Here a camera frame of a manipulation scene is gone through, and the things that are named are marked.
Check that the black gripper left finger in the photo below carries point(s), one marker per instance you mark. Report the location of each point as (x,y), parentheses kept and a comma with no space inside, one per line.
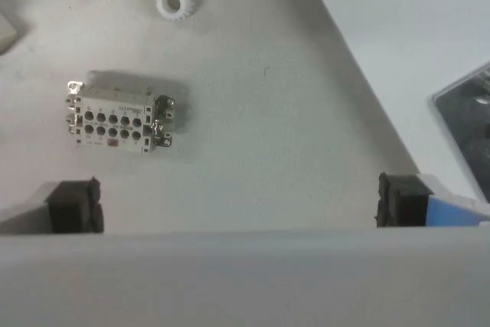
(72,208)

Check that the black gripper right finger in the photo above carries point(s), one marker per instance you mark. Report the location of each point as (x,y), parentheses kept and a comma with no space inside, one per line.
(402,204)

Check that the white small gear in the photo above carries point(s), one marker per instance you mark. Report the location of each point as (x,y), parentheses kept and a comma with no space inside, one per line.
(189,3)

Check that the grey multi-pin connector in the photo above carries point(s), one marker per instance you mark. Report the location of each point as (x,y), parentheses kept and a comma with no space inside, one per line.
(115,93)

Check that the small white plug holder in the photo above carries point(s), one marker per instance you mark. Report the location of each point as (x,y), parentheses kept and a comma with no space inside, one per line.
(5,34)

